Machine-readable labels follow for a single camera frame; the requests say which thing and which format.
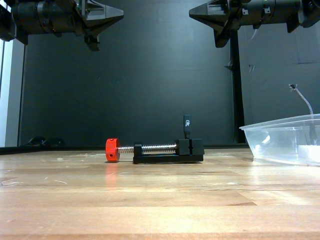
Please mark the black vise with red knob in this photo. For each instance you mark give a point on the black vise with red knob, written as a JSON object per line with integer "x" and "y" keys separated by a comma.
{"x": 190, "y": 150}

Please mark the black table frame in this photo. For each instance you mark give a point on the black table frame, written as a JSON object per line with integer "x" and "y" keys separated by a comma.
{"x": 75, "y": 149}

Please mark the black upright post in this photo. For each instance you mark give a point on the black upright post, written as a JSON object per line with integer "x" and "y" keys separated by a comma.
{"x": 236, "y": 100}

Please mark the clear plastic tub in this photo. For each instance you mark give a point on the clear plastic tub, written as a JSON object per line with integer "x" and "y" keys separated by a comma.
{"x": 275, "y": 147}

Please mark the black USB-C socket adapter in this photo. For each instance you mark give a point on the black USB-C socket adapter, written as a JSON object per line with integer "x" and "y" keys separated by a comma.
{"x": 187, "y": 125}

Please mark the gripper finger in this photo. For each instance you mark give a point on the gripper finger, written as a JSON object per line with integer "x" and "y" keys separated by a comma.
{"x": 212, "y": 13}
{"x": 105, "y": 13}
{"x": 222, "y": 37}
{"x": 93, "y": 37}

